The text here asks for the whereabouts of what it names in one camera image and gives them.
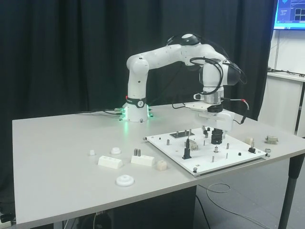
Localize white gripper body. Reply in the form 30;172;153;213
193;110;234;132

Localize black D-SUB plug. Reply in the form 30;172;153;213
210;130;224;145

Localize white task board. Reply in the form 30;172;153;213
142;127;272;177

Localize flat white mounting plate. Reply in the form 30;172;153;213
185;102;208;112

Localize white cabinet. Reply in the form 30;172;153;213
266;70;305;138

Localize white holder with pegs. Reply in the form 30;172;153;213
130;154;154;167

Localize white large gear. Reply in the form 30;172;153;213
115;175;134;187

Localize dark grey table leg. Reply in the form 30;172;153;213
278;156;301;229

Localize black cabinet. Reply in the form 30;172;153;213
63;186;198;229

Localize white empty peg holder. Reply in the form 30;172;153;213
98;155;123;170

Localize blue screen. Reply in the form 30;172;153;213
273;0;305;31

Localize black curtain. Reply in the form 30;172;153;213
0;0;279;215

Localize black plug with short cable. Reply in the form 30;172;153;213
182;128;193;160

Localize black base cable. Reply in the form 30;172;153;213
152;95;191;108
103;108;126;116

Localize thin grey cable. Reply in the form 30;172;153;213
206;183;305;229

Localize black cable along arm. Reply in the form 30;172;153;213
166;34;247;101

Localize black power cable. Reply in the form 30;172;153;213
196;195;208;229

